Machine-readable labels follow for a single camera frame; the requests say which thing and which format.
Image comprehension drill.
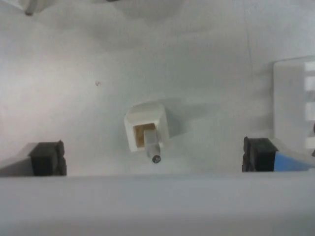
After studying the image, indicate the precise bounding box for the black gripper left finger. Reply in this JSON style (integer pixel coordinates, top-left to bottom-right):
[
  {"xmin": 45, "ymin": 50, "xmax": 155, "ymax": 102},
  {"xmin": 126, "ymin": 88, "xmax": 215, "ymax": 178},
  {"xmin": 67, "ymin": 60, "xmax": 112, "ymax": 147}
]
[{"xmin": 0, "ymin": 139, "xmax": 67, "ymax": 177}]

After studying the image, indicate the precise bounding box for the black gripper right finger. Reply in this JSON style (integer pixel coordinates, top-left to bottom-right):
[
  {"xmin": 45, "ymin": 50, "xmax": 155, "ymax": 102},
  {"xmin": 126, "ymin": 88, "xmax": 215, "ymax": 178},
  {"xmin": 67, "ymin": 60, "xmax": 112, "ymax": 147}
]
[{"xmin": 242, "ymin": 136, "xmax": 315, "ymax": 173}]

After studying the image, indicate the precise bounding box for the white Ethernet plug holder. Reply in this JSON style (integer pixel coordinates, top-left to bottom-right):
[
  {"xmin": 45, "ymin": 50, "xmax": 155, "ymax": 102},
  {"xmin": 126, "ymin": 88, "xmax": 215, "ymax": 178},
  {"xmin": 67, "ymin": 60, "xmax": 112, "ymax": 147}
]
[{"xmin": 124, "ymin": 103, "xmax": 177, "ymax": 153}]

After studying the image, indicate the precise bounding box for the clear Ethernet plug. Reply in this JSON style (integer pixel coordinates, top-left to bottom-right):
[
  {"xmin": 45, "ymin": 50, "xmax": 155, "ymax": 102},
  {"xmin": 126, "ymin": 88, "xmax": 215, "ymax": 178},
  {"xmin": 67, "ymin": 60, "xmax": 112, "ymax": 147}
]
[{"xmin": 143, "ymin": 128, "xmax": 163, "ymax": 165}]

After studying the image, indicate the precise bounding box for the white square peg holder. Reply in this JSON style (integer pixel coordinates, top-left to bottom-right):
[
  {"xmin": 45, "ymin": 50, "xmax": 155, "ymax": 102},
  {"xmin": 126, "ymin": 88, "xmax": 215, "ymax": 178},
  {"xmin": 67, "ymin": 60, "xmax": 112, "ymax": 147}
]
[{"xmin": 273, "ymin": 56, "xmax": 315, "ymax": 158}]

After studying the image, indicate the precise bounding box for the white round peg holder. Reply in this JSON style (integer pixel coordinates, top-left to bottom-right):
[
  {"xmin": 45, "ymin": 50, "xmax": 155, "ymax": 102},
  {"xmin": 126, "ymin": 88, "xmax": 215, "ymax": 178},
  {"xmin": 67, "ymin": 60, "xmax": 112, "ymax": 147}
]
[{"xmin": 17, "ymin": 0, "xmax": 34, "ymax": 17}]

